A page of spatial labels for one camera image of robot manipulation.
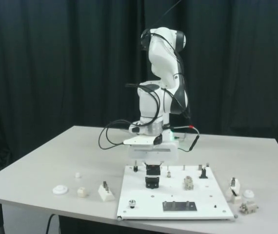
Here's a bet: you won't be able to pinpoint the silver wrist ring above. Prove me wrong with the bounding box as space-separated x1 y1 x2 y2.
144 122 164 136

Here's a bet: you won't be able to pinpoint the black cable under table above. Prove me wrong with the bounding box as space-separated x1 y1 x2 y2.
46 213 60 234

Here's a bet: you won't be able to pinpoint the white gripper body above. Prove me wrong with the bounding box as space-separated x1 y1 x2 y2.
127 143 179 163

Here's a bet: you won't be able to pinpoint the black upright plug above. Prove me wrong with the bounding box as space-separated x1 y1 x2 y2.
199 166 209 180

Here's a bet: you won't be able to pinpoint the white task board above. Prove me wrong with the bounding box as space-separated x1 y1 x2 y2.
116 165 236 216

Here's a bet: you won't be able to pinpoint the black looped camera cable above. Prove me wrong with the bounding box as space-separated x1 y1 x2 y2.
98 120 133 150

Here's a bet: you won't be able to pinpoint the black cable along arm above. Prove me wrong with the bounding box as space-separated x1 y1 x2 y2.
125 34 192 120

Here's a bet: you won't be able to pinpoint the thin black rod on wire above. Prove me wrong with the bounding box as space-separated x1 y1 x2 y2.
179 124 201 153

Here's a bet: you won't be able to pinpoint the white cube holder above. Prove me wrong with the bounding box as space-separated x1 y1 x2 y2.
77 187 89 198

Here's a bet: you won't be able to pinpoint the white sloped peg holder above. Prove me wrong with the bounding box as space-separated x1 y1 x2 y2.
98 182 116 202

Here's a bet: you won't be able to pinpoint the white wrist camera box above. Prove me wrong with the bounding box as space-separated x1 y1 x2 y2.
128 123 146 135

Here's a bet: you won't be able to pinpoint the white medium gear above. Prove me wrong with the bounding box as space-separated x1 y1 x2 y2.
242 189 255 201

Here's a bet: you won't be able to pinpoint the white large gear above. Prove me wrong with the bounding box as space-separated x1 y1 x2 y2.
52 185 69 196

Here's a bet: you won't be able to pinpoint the black D-SUB plug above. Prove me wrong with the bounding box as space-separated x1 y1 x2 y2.
145 164 160 176

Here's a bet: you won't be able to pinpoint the metal waterproof plug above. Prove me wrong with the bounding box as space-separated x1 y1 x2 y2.
238 201 260 216

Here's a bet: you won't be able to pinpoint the white plug holder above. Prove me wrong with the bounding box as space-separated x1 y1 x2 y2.
225 177 242 203

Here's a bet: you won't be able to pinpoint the black curtains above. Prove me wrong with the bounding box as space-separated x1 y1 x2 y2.
0 0 278 173

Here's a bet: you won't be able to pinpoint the flat white mount plate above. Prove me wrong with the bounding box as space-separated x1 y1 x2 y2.
122 135 164 147

